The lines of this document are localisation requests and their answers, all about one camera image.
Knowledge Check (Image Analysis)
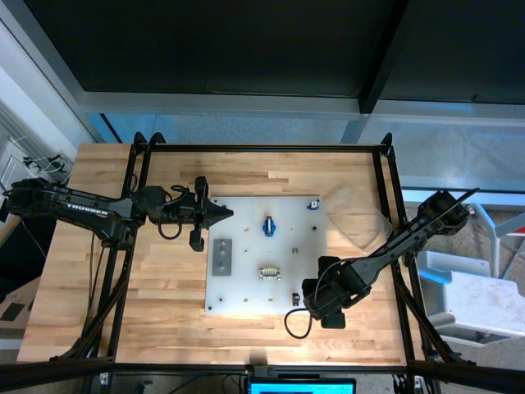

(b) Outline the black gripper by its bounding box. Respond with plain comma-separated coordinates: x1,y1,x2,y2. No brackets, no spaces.
302,257,349,329
178,176,235,252

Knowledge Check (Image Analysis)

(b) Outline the white taskboard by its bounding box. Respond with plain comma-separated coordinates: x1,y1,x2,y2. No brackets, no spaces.
203,195,334,316

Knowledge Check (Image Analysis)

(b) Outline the grey metal peg plate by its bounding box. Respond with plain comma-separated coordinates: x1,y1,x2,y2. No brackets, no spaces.
210,236,234,277

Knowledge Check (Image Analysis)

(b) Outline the screen with blue edge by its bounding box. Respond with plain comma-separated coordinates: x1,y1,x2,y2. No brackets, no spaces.
245,377,357,394

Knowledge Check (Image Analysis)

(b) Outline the clear plastic tub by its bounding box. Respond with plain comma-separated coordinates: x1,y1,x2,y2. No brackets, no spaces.
326,186,394,252

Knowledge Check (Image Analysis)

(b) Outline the white step stool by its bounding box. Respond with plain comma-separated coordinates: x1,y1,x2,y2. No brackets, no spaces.
416,249,525,349

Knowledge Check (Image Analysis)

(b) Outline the white metal stand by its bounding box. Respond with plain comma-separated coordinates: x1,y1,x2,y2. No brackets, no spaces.
471,203,525,280

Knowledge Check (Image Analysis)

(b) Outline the cardboard box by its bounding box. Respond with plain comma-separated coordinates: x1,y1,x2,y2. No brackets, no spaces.
0,274,42,329

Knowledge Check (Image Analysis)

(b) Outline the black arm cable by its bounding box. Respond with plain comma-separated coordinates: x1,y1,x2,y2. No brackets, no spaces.
157,184,185,241
285,306,317,340

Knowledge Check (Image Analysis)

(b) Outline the black metal frame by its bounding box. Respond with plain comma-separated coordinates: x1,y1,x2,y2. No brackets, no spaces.
0,131,525,394

